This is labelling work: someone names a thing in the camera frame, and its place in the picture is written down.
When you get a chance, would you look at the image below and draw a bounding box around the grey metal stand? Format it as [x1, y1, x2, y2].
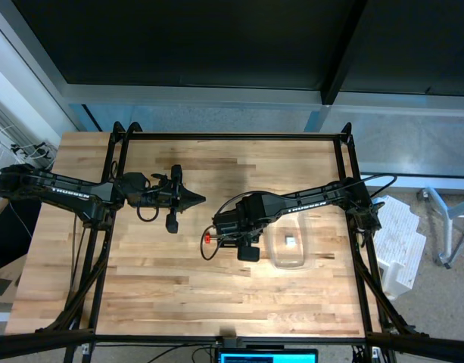
[417, 186, 464, 270]

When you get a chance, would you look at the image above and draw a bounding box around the black aluminium table frame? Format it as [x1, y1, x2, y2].
[0, 120, 464, 363]

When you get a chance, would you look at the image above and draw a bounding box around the black vise with red knob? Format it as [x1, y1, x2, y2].
[204, 233, 242, 250]

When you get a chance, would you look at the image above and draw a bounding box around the white step stool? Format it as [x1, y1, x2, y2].
[372, 195, 428, 302]

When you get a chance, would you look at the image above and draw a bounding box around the cardboard box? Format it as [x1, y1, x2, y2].
[0, 253, 28, 303]

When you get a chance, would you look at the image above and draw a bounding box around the black table-level camera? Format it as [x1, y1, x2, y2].
[217, 335, 242, 349]

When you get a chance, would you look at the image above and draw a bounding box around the white cabinet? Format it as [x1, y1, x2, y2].
[0, 124, 57, 178]

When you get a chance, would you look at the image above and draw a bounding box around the laptop screen with blue edge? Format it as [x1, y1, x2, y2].
[215, 348, 319, 363]

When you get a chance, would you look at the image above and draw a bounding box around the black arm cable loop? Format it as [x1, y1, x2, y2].
[199, 225, 232, 262]
[135, 203, 160, 223]

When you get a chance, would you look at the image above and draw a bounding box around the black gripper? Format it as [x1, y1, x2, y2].
[151, 165, 207, 234]
[226, 230, 262, 262]

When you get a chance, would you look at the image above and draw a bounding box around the black and white cable bundle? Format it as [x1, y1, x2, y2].
[8, 140, 54, 160]

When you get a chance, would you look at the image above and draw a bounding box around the black bag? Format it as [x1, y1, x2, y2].
[0, 196, 42, 279]

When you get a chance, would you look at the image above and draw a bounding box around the black vertical pillar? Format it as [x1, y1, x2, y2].
[320, 0, 369, 106]

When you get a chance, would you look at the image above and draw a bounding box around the clear plastic tub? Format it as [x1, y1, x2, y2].
[268, 213, 312, 271]

